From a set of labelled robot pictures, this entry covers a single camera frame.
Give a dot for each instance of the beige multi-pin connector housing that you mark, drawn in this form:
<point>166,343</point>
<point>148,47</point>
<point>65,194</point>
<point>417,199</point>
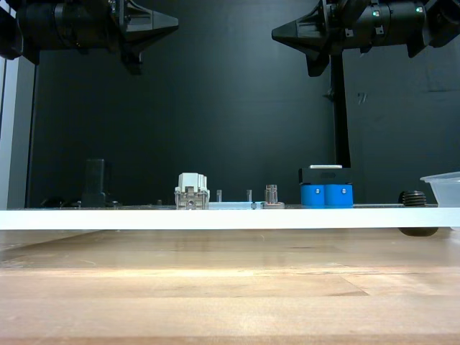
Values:
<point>190,183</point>

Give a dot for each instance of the black rubber board foot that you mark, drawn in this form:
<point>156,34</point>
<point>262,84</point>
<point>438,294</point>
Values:
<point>418,232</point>

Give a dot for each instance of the black wall post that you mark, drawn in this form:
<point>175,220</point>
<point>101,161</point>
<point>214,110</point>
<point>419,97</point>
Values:
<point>339,108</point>

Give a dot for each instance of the blue and black socket mount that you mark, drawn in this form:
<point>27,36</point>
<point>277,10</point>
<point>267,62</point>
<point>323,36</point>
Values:
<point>323,196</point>

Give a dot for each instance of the clear acrylic block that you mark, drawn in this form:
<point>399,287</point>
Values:
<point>230,206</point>

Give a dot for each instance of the small black clamp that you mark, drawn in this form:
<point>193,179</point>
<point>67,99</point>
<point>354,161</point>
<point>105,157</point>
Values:
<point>95,179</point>

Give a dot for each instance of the black threaded screw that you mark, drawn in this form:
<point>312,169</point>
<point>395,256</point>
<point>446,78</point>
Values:
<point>412,198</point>

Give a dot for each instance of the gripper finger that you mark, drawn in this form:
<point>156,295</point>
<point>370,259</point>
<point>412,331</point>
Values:
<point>316,50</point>
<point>305,30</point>
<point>158,23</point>
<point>138,43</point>

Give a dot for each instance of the small metal connector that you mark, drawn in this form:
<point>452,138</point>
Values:
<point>272,194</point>

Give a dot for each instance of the clear plastic tub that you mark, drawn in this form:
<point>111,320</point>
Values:
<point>449,190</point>

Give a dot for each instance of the white taskboard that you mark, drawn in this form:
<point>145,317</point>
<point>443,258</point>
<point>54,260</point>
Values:
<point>230,219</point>

